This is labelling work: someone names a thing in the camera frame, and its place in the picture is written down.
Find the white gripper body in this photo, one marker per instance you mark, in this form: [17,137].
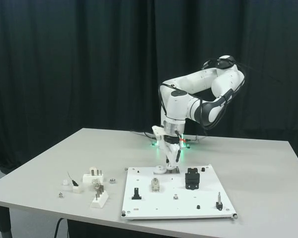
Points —
[172,153]

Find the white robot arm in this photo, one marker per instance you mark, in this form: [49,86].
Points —
[193,79]

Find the white large gear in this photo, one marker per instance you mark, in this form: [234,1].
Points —
[160,169]

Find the black rod with red tag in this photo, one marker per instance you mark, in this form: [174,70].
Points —
[179,154]

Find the black D-SUB plug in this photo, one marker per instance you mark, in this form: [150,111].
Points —
[192,179]

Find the white task board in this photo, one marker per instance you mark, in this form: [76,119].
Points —
[164,205]

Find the metal round nut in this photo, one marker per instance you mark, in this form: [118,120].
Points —
[112,180]

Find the metal square peg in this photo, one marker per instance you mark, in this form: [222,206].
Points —
[100,189]

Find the silver metal plug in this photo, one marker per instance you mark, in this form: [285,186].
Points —
[96,184]

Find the white wedge peg holder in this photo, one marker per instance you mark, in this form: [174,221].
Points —
[99,202]

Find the white block peg holder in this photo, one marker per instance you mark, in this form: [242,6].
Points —
[88,178]

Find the small white plug holder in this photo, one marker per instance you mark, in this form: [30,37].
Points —
[78,190]

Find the white square cube holder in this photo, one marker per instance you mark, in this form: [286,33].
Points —
[64,183]

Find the black curtain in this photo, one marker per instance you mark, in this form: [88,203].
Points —
[64,49]

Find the black table leg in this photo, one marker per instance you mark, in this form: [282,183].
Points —
[1,220]

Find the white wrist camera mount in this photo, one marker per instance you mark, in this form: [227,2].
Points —
[158,131]

